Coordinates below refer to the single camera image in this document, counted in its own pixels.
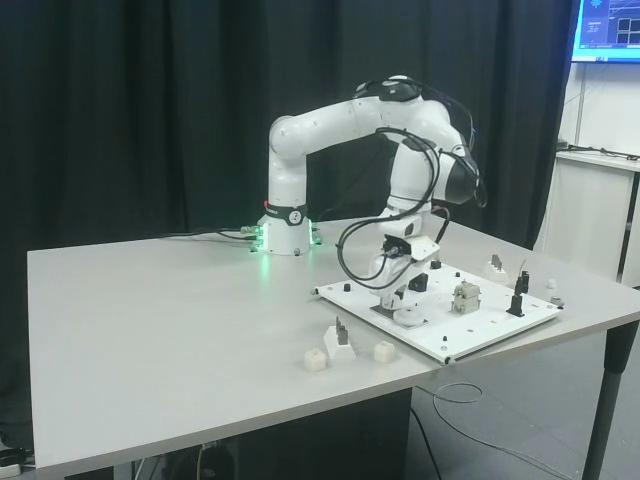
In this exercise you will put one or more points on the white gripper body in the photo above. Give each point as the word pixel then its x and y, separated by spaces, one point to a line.
pixel 392 275

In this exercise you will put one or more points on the white medium gear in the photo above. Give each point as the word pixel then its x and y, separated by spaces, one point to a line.
pixel 394 306

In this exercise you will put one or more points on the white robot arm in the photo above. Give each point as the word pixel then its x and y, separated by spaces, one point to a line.
pixel 300 130

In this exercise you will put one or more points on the white large gear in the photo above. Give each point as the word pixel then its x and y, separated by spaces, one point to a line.
pixel 410 317

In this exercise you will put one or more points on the black waterproof plug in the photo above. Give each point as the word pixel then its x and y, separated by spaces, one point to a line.
pixel 417 282

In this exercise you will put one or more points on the flat white mounting plate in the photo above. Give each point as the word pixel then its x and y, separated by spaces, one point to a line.
pixel 425 249

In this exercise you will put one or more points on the white task board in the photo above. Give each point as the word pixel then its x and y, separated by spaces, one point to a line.
pixel 355 297

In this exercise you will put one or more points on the white box with dark window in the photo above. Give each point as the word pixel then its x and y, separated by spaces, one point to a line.
pixel 400 227

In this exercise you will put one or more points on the cream cube holder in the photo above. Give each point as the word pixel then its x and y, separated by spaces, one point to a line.
pixel 315 361
pixel 385 351

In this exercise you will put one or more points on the thick metal square peg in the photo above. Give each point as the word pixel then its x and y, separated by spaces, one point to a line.
pixel 344 337

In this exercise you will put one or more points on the white four-peg holder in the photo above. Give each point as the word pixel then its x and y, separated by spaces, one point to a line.
pixel 340 350

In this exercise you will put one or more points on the white three-peg holder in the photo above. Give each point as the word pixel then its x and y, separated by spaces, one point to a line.
pixel 496 272

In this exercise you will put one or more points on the metal hex nut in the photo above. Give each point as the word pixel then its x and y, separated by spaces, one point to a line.
pixel 557 300

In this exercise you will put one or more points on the white cabinet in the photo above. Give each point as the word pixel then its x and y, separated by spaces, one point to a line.
pixel 595 215

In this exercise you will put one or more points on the black table leg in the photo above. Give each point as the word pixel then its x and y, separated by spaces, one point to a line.
pixel 610 390

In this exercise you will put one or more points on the black curtain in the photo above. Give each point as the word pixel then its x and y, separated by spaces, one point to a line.
pixel 125 100

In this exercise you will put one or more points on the blue screen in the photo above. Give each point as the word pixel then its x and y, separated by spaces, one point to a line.
pixel 607 27

